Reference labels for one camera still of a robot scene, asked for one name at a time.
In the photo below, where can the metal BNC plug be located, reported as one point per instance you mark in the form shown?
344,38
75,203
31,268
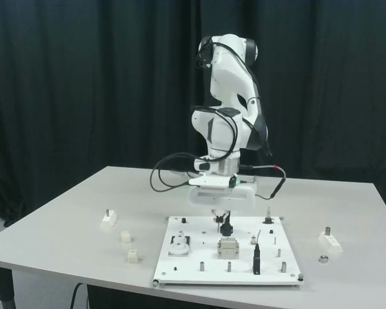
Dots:
253,239

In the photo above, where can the black curtain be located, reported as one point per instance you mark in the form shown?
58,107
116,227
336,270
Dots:
35,64

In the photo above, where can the white medium gear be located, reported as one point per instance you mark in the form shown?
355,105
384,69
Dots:
179,249

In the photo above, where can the metal bolt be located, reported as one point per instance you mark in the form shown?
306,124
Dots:
268,213

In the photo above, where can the white wedge peg holder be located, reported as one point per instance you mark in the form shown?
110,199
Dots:
108,221

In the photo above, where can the small white cube holder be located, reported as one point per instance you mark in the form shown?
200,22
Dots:
125,236
132,256

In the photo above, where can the long white peg holder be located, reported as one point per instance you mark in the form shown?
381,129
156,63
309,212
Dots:
331,244

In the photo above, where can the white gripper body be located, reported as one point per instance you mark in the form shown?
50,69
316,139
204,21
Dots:
222,202

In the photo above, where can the black USB plug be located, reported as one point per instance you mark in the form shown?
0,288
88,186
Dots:
257,260

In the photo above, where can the metal nut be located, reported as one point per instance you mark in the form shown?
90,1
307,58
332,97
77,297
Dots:
324,258

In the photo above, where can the black D-SUB plug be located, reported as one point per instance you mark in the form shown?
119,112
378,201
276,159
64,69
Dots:
226,229

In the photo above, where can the thick metal peg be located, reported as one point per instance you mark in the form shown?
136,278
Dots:
327,231

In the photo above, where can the white task board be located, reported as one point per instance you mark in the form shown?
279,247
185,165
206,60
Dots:
196,254

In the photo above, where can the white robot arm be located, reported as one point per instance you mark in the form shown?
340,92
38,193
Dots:
225,64

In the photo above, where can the dark table leg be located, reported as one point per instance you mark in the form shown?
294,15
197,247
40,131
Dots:
1,286

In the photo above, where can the metal round peg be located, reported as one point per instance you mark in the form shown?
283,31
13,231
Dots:
200,266
228,266

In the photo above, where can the beige rectangular connector block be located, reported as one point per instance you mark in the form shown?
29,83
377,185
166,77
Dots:
227,250

